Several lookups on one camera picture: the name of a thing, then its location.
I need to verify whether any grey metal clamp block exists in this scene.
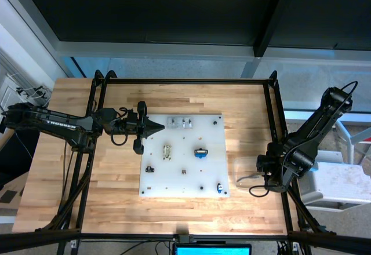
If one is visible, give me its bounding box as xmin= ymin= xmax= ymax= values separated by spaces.
xmin=166 ymin=115 xmax=194 ymax=130

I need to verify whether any clear plastic tub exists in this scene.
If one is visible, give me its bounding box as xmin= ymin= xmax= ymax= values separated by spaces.
xmin=233 ymin=155 xmax=272 ymax=194

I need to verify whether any black wall post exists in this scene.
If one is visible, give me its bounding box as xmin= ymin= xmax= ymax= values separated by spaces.
xmin=254 ymin=0 xmax=290 ymax=58

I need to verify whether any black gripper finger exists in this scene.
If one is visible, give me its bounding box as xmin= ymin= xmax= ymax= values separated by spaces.
xmin=144 ymin=126 xmax=165 ymax=140
xmin=144 ymin=115 xmax=165 ymax=128

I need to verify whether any white cart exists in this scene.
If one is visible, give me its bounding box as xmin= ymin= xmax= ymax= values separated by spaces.
xmin=301 ymin=150 xmax=371 ymax=213

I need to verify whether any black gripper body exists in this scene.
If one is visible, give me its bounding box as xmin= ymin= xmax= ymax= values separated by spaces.
xmin=256 ymin=155 xmax=288 ymax=194
xmin=126 ymin=100 xmax=148 ymax=155

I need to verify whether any monitor with blue screen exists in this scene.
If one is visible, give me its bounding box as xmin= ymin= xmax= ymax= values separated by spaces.
xmin=173 ymin=243 xmax=252 ymax=255

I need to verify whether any white board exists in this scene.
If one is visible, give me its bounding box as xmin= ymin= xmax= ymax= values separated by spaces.
xmin=139 ymin=112 xmax=231 ymax=198

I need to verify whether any black aluminium frame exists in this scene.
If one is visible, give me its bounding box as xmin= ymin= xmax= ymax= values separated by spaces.
xmin=0 ymin=69 xmax=371 ymax=255

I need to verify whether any grey cable with rj45 plug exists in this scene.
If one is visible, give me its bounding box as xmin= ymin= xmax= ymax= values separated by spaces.
xmin=237 ymin=173 xmax=263 ymax=183

